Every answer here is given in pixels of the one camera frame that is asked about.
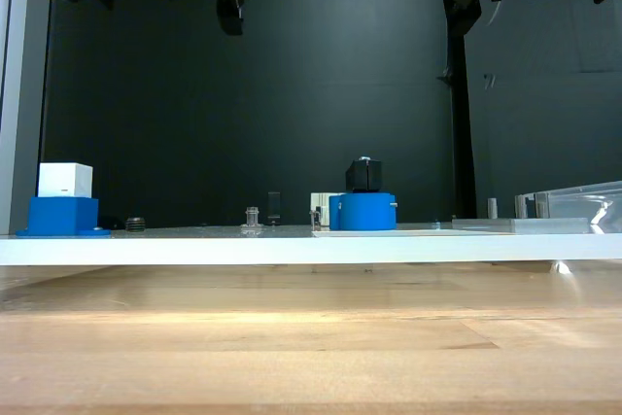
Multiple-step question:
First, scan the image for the dark clamp block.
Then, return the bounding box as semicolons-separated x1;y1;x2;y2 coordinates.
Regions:
345;156;382;193

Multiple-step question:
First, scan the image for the blue round holder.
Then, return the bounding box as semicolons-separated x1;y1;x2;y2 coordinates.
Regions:
328;192;398;232

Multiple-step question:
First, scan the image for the blue square holder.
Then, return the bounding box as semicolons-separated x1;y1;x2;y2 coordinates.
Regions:
15;195;112;237

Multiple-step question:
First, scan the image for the white connector housing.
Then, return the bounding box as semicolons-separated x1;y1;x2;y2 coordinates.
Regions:
310;191;336;230

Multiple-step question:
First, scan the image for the white task board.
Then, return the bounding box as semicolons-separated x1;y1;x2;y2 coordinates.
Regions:
0;225;622;266

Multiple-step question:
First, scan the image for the white cube plug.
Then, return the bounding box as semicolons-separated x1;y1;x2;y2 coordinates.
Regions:
38;162;94;200

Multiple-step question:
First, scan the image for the clear plastic tub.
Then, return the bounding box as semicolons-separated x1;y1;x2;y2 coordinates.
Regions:
514;180;622;236

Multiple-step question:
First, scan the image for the black aluminium frame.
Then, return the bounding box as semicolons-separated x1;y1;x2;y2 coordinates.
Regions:
444;30;480;221

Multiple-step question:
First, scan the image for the grey aluminium plate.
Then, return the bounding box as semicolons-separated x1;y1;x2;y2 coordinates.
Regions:
451;217;592;235

